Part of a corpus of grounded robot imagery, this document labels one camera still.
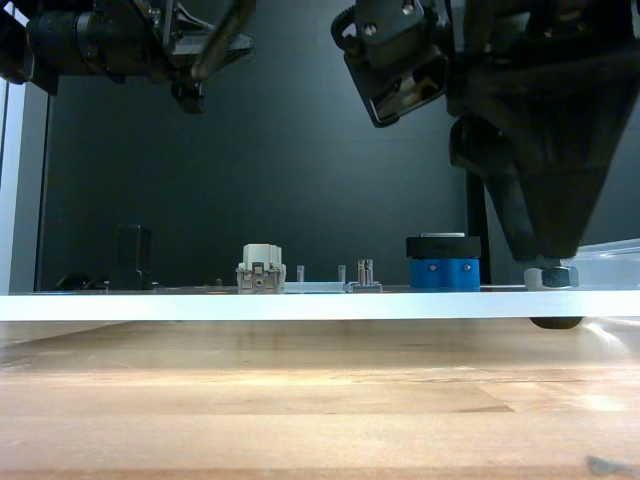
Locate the silver M12 hex nut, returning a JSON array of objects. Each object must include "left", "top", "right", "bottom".
[{"left": 523, "top": 266, "right": 580, "bottom": 290}]

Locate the clear plastic tub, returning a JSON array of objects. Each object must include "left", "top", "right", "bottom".
[{"left": 574, "top": 238, "right": 640, "bottom": 361}]

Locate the black M12 bolt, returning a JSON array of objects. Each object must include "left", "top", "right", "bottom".
[{"left": 529, "top": 316, "right": 585, "bottom": 331}]

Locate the small metal connector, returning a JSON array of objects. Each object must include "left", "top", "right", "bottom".
[{"left": 343, "top": 258, "right": 384, "bottom": 294}]

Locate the aluminium bar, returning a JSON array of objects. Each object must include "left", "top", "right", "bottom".
[{"left": 283, "top": 280, "right": 347, "bottom": 295}]

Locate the beige connector housing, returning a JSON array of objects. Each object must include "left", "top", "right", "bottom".
[{"left": 234, "top": 243, "right": 288, "bottom": 295}]

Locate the white board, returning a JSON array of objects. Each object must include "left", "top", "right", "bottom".
[{"left": 0, "top": 285, "right": 640, "bottom": 322}]

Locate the blue mount with black connector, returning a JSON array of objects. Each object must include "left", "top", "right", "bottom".
[{"left": 405, "top": 232, "right": 483, "bottom": 291}]

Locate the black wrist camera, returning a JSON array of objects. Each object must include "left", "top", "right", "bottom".
[{"left": 342, "top": 0, "right": 449, "bottom": 129}]

